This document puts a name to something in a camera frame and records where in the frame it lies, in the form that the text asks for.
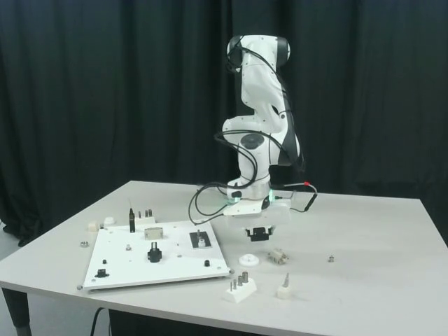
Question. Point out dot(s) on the cream square holder block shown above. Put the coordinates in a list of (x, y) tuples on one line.
[(92, 226)]

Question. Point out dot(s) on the metal BNC plug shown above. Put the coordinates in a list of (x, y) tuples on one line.
[(330, 259)]

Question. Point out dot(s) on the white task board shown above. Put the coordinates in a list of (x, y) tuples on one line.
[(122, 266)]

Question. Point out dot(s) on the white round peg holder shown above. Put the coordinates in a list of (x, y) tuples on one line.
[(239, 295)]

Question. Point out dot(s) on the metal thin round peg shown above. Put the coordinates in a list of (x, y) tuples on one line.
[(231, 284)]

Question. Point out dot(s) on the white large gear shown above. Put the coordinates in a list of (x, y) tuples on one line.
[(249, 259)]

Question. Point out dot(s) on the metal small square peg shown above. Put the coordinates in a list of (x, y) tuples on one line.
[(140, 213)]

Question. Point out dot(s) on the white square peg holder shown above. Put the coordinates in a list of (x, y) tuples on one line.
[(145, 221)]

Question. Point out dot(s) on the metal USB plug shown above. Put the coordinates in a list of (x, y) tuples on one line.
[(285, 280)]

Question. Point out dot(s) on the small white plug holder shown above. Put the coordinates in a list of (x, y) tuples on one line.
[(283, 292)]

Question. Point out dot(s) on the flat white mount plate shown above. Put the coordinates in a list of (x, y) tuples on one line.
[(241, 209)]

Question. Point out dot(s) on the dark table leg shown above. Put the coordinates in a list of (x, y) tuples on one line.
[(15, 315)]

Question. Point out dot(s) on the white medium gear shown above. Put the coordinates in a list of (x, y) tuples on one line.
[(109, 221)]

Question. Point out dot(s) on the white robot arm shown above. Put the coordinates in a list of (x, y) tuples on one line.
[(259, 80)]

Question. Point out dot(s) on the beige waterproof plug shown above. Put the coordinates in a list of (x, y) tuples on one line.
[(277, 256)]

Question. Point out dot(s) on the metal medium round peg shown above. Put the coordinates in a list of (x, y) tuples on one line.
[(240, 281)]

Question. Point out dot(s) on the black curtain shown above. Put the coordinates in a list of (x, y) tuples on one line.
[(105, 105)]

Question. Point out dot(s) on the small white box dark window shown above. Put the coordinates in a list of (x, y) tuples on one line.
[(236, 194)]

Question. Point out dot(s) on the thin black rod red tag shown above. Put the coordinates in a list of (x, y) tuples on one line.
[(311, 202)]

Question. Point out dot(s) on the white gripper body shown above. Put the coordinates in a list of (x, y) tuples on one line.
[(276, 215)]

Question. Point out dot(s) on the metal hex nut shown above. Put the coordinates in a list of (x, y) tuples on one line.
[(83, 244)]

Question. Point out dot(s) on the metal large round peg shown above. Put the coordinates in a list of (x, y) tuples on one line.
[(245, 276)]

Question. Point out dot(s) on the black Ethernet plug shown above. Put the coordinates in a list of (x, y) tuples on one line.
[(132, 220)]

